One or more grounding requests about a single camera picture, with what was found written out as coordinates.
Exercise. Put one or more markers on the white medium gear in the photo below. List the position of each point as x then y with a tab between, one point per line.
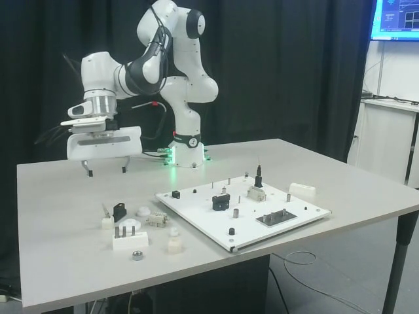
173	232

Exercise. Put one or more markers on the blue screen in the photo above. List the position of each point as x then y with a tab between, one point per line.
397	19

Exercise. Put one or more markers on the small white camera box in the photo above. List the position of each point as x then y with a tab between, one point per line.
80	109

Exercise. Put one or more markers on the metal nut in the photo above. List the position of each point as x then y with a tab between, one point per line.
137	255

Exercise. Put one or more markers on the white task board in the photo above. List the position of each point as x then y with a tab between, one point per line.
229	225

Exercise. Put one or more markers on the white peg holder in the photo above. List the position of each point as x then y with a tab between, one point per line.
131	242

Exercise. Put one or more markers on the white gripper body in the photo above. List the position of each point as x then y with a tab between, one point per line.
104	145

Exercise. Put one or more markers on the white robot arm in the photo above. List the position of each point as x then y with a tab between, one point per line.
190	98

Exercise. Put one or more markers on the small white plug holder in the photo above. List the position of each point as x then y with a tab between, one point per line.
106	223

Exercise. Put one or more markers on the black curtains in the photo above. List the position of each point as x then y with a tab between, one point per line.
294	65

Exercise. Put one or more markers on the white small gear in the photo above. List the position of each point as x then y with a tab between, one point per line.
142	211

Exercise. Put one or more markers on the white long holder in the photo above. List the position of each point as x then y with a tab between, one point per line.
302	189

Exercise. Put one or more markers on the metal round peg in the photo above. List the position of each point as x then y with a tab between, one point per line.
124	231
133	230

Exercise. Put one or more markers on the black D-SUB plug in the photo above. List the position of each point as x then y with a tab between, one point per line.
118	212

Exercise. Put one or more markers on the black table leg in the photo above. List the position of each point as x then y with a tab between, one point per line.
401	255

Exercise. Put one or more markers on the clear Ethernet plug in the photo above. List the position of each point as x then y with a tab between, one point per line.
105	211

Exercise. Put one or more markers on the white block holder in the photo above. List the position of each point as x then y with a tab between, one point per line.
172	246

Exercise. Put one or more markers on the white cabinet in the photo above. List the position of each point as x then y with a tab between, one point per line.
383	140

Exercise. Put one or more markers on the white large gear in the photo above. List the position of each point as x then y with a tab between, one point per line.
129	223

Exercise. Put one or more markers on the beige waterproof plug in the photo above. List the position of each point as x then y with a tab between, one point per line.
156	219

